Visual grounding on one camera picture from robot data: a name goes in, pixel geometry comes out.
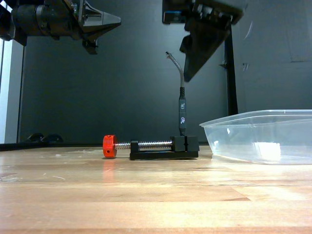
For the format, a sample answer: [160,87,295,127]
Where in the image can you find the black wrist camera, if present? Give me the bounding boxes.
[162,0,190,24]

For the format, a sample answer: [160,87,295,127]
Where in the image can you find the USB-C connector with braided cable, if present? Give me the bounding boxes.
[165,50,188,114]

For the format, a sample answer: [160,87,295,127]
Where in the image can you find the black USB-C socket adapter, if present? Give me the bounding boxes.
[177,112,188,137]

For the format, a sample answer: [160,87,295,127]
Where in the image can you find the clear plastic tub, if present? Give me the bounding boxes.
[199,109,312,166]

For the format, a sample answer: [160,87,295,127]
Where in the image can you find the black wall post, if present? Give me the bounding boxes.
[219,24,239,117]

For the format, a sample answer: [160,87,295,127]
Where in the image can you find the black vise with orange knob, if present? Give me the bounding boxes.
[102,135,199,161]

